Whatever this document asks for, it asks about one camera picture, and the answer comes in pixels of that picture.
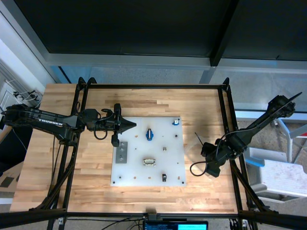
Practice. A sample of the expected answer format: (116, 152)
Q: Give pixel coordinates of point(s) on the white power strip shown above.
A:
(24, 95)

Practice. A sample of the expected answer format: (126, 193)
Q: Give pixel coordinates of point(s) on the grey metal plate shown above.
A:
(125, 160)

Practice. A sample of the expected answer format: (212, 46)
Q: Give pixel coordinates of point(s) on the white board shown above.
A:
(141, 171)

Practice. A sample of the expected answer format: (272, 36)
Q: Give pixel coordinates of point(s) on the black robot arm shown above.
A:
(259, 123)
(48, 121)

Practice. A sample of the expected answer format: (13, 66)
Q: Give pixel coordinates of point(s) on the blue socket with white top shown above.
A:
(175, 123)

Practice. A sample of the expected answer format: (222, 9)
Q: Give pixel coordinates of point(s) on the silver connector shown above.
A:
(149, 133)

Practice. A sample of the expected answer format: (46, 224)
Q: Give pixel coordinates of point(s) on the beige connector housing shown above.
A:
(148, 162)

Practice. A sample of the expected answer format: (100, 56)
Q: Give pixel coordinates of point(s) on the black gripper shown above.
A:
(112, 123)
(214, 155)

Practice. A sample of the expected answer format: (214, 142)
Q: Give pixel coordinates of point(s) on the white speckled panel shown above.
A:
(283, 179)

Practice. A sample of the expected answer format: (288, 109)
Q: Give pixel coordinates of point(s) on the black metal frame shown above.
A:
(144, 86)

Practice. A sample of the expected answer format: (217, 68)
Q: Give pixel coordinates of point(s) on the small black table camera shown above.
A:
(151, 216)

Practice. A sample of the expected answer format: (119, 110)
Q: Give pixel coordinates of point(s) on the blue clamp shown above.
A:
(146, 138)

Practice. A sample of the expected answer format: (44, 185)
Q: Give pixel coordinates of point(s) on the cardboard box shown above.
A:
(9, 176)

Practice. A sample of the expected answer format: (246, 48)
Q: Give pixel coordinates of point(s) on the screen with blue edge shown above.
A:
(187, 226)

